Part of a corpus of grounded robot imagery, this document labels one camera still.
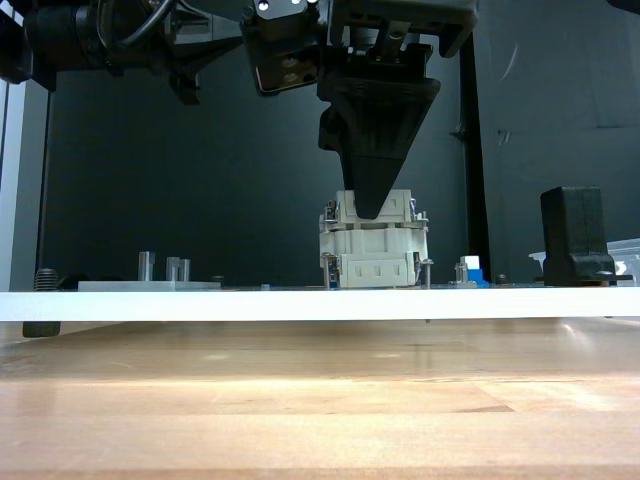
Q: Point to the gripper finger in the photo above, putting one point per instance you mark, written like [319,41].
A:
[200,27]
[205,52]
[380,130]
[327,130]

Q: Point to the grey HAN10E connector plug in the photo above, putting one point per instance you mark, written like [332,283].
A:
[400,205]

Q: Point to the grey connector socket base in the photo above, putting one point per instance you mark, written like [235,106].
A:
[375,270]

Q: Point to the small board connector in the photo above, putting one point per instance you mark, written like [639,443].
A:
[470,265]

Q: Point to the white task board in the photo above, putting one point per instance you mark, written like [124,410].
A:
[320,305]

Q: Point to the silver metal pin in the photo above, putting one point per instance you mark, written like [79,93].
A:
[185,271]
[147,265]
[172,270]

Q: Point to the black board screw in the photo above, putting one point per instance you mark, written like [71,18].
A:
[501,279]
[217,279]

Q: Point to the grey metal plate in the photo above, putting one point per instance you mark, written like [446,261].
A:
[150,286]

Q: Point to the black socket block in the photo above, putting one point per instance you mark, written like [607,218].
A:
[572,225]

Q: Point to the black threaded set screw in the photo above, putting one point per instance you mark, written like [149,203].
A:
[46,280]

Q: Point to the clear plastic tub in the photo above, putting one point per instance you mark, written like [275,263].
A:
[622,260]

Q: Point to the black board foot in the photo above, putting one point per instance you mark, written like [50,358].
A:
[41,328]

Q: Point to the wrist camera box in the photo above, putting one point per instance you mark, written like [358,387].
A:
[285,55]

